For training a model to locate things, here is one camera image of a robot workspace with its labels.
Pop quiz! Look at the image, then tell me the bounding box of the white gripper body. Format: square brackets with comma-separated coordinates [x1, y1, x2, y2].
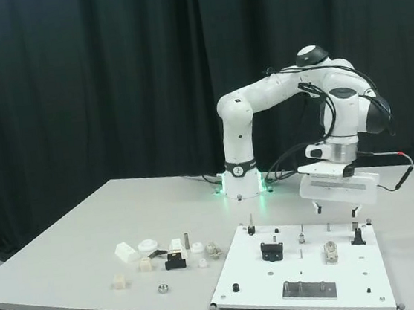
[297, 167, 380, 214]

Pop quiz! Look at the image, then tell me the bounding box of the white peg holder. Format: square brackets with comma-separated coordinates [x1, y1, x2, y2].
[166, 237, 187, 256]

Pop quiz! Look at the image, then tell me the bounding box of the white task board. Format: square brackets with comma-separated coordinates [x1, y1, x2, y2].
[200, 207, 402, 310]

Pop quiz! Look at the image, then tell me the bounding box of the black D-SUB plug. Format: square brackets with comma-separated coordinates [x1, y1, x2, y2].
[162, 250, 188, 271]

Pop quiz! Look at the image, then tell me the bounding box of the black USB plug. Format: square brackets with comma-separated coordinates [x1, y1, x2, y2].
[146, 247, 169, 260]

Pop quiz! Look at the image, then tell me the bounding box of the white large gear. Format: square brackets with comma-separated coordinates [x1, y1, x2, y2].
[136, 237, 160, 255]

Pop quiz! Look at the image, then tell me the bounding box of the white cube holder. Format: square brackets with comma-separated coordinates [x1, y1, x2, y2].
[111, 271, 130, 291]
[138, 256, 154, 273]

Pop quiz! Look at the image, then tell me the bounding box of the white wedge holder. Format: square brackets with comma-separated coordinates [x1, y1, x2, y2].
[113, 240, 140, 265]

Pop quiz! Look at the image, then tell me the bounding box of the black curtain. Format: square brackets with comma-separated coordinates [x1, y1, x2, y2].
[0, 0, 414, 259]

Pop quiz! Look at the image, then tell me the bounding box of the black cable bundle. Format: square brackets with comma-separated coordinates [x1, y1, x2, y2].
[260, 140, 330, 187]

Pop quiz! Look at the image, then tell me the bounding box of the thin black rod on wire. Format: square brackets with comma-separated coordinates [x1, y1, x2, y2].
[356, 146, 414, 196]

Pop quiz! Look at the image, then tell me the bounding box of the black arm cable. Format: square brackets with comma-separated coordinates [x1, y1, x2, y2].
[264, 52, 397, 152]

